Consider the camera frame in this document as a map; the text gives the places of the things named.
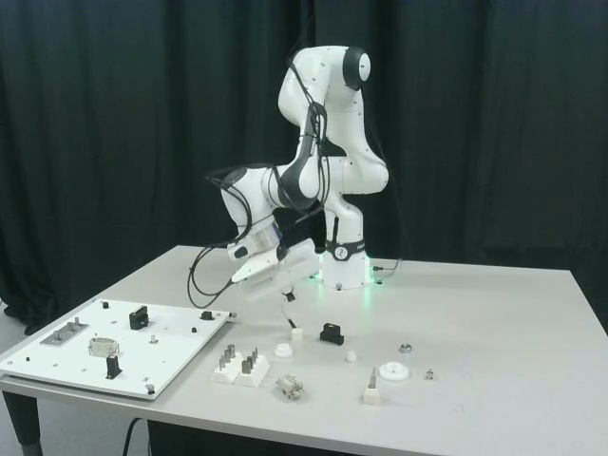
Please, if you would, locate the dark table leg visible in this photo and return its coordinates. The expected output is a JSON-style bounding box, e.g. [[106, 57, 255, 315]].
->
[[1, 390, 42, 456]]

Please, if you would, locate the white large gear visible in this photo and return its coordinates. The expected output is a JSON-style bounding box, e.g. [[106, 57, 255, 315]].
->
[[380, 361, 410, 382]]

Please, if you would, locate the black looping wrist cable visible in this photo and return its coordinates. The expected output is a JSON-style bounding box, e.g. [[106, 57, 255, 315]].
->
[[186, 240, 248, 309]]

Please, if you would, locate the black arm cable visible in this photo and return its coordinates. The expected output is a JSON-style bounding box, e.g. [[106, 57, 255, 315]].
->
[[265, 46, 336, 216]]

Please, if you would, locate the black cable under table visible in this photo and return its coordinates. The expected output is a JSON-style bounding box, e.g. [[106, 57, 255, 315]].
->
[[123, 417, 150, 456]]

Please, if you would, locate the white square peg holder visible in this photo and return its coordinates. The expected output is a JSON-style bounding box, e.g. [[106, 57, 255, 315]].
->
[[235, 356, 273, 388]]

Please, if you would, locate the white task board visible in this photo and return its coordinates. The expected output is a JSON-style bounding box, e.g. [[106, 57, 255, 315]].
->
[[0, 297, 239, 403]]

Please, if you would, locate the white round peg holder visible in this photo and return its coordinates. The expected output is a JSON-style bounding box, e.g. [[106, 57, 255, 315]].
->
[[210, 358, 246, 384]]

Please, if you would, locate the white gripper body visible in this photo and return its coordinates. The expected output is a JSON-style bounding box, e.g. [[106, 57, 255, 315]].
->
[[239, 238, 320, 305]]

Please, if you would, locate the thin cable behind robot foot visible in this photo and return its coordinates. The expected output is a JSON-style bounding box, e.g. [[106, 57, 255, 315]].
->
[[370, 257, 405, 280]]

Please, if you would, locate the flat white mount plate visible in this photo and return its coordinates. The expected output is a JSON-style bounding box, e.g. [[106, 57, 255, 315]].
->
[[230, 253, 280, 287]]

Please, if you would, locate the black curtain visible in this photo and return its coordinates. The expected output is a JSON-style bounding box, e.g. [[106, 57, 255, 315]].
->
[[0, 0, 608, 336]]

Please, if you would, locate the black D-SUB plug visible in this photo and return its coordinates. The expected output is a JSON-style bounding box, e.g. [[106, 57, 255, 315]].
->
[[319, 322, 345, 345]]

